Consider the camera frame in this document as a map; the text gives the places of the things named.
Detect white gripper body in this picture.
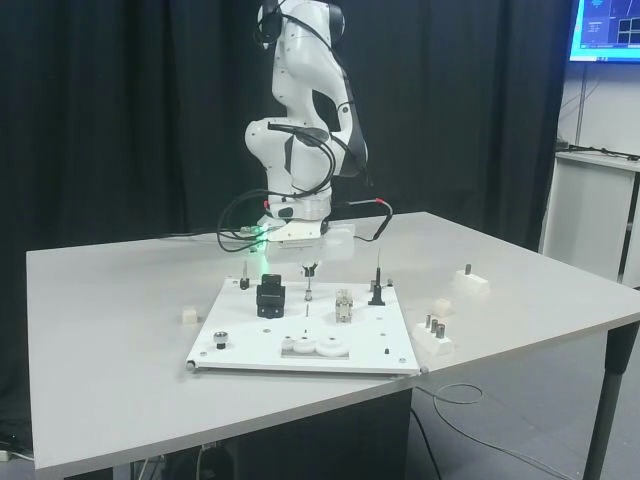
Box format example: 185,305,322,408
267,224,358,262

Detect white three-peg holder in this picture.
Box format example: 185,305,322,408
413,319,457,357

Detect white single-peg holder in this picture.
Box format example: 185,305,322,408
453,269,491,297

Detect black D-SUB plug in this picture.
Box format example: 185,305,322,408
255,273,288,319

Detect beige rectangular connector plug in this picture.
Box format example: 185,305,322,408
333,287,354,324

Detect white task board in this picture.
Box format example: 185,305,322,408
185,276,430,378

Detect white large gear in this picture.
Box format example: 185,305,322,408
314,335,342,359

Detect black cabinet under table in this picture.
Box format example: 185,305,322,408
219,383,417,480

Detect black curtain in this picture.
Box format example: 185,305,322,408
0,0,569,447

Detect white cabinet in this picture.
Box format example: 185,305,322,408
537,149,640,292

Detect dark table leg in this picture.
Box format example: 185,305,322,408
582,327,634,480

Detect blue screen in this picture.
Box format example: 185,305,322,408
567,0,640,64

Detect black plug with thin cable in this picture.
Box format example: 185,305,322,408
367,249,387,307

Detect black wrist loop cable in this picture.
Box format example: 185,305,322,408
215,189,274,254

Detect grey cable on floor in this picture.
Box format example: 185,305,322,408
431,383,597,444

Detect black cables on cabinet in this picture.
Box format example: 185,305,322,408
554,141,640,162

